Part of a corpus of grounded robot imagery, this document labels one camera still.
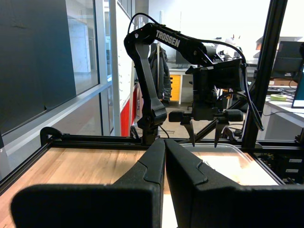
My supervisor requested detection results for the black frame corner bracket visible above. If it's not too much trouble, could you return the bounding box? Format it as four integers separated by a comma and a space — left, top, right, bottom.
39, 126, 64, 146

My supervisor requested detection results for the clear plastic tub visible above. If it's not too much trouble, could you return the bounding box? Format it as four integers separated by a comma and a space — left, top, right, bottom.
179, 142, 280, 186

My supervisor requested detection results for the yellow drawer cabinet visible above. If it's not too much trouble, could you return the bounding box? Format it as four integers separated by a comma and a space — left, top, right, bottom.
169, 74, 182, 102

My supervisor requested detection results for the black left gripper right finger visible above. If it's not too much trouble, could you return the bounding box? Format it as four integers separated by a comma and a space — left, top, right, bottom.
165, 138, 304, 228

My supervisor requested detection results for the blue-edged screen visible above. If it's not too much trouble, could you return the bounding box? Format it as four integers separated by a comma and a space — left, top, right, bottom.
293, 67, 304, 109

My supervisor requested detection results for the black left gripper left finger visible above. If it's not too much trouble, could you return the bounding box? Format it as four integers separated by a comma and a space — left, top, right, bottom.
10, 138, 166, 228

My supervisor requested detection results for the dark computer monitor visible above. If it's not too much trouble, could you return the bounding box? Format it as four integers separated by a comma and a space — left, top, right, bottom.
270, 40, 304, 79

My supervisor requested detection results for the black aluminium frame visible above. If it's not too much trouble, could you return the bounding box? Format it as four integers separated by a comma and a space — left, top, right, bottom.
0, 0, 304, 198

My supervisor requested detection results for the cardboard box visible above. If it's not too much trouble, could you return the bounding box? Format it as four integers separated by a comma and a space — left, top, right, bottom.
269, 79, 299, 87

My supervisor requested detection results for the black controller box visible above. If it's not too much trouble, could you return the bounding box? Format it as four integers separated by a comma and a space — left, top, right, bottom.
253, 152, 304, 185

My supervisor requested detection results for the grey window frame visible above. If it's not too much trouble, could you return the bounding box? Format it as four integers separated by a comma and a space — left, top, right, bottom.
0, 0, 119, 152

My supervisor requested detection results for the red panel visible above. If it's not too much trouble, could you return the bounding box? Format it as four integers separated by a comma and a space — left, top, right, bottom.
120, 85, 139, 137

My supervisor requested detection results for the black hanging jacket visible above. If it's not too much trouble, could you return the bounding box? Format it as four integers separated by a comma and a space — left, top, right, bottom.
147, 46, 172, 103

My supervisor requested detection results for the white desk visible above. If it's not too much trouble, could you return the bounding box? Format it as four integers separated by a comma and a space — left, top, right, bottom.
257, 95, 304, 142

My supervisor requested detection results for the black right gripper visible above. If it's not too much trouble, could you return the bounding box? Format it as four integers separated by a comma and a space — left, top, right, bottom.
168, 67, 244, 148

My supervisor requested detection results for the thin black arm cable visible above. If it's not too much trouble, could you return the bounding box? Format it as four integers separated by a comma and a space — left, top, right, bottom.
127, 12, 167, 36

